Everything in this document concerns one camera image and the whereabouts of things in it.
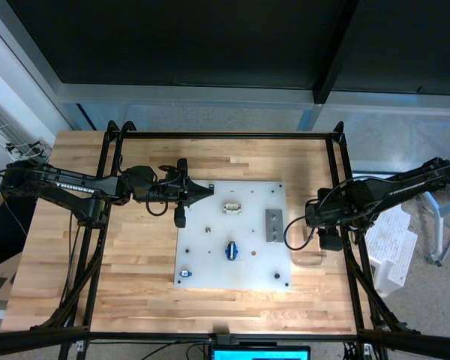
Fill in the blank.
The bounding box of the beige connector housing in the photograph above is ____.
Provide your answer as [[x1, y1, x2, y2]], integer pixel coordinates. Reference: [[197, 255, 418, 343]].
[[222, 202, 244, 217]]

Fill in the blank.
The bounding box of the blue round socket with connector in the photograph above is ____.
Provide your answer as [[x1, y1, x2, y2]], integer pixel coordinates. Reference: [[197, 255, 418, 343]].
[[223, 241, 241, 262]]

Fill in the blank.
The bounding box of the grey metal block with holes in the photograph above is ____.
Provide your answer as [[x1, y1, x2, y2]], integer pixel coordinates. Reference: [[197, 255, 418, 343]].
[[265, 208, 285, 244]]

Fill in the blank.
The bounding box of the clear plastic tub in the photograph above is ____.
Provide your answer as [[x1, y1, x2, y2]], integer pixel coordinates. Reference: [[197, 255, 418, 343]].
[[289, 208, 330, 268]]

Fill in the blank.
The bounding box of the small black camera box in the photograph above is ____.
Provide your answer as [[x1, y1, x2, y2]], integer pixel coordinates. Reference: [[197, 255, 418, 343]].
[[213, 329, 236, 345]]

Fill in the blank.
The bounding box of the white foam packing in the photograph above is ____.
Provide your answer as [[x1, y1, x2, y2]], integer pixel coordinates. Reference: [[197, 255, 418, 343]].
[[363, 209, 421, 299]]

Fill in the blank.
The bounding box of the white task board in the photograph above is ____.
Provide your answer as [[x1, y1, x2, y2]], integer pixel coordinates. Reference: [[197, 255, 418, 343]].
[[172, 180, 294, 292]]

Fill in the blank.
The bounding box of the blue laptop screen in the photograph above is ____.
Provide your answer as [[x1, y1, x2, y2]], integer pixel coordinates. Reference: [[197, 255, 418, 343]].
[[208, 345, 311, 360]]

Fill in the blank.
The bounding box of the cardboard box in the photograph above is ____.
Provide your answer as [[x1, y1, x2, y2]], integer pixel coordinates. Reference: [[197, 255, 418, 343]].
[[0, 250, 23, 301]]

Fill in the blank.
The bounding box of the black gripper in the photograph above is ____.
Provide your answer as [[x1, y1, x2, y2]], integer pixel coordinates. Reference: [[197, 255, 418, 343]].
[[305, 199, 344, 254], [157, 157, 215, 229]]

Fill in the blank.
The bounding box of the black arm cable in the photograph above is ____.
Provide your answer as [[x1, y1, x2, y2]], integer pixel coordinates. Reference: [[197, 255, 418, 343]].
[[145, 191, 170, 218], [283, 215, 319, 251]]

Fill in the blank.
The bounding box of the grey metal stand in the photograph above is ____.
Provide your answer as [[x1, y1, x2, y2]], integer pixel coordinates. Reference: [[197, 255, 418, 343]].
[[415, 189, 450, 268]]

